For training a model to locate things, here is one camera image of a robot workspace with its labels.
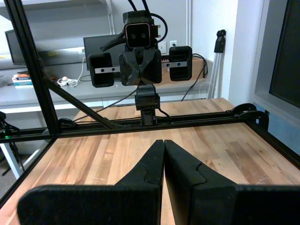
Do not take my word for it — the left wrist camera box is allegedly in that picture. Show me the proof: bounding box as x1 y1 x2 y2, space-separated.
125 22 151 49

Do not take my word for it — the stack of books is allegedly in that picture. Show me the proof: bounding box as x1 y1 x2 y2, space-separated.
11 74 34 89

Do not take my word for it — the white wall shelf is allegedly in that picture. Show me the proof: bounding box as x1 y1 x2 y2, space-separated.
0 0 115 36

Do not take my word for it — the dark glass window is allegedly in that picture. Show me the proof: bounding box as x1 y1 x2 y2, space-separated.
269 0 300 108

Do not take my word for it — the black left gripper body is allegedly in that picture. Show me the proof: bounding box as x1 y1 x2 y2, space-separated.
88 45 193 88

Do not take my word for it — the small dark computer monitor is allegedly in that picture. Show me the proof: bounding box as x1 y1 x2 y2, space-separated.
5 29 39 66

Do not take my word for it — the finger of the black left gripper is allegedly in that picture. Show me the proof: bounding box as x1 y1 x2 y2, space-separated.
119 51 142 86
140 49 163 86

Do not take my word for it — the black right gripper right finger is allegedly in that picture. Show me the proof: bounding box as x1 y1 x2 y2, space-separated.
164 139 300 225

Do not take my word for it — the wide dark computer monitor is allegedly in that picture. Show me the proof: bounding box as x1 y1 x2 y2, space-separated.
83 34 127 71

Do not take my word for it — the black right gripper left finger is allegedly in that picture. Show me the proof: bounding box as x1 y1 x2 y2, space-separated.
16 139 164 225

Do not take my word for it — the grey desk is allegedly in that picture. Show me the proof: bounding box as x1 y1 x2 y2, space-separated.
0 75 211 111

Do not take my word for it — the brown wooden box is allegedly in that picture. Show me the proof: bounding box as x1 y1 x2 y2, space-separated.
161 57 208 83

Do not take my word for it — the black and silver tripod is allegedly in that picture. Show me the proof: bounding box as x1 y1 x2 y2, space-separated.
213 29 227 99

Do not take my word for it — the black aluminium frame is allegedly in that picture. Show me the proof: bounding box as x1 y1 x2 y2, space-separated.
0 0 300 207

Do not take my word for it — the white table leg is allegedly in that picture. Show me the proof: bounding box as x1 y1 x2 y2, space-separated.
0 142 24 180

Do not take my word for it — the white coiled cable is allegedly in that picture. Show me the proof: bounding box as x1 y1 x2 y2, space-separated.
57 56 86 88

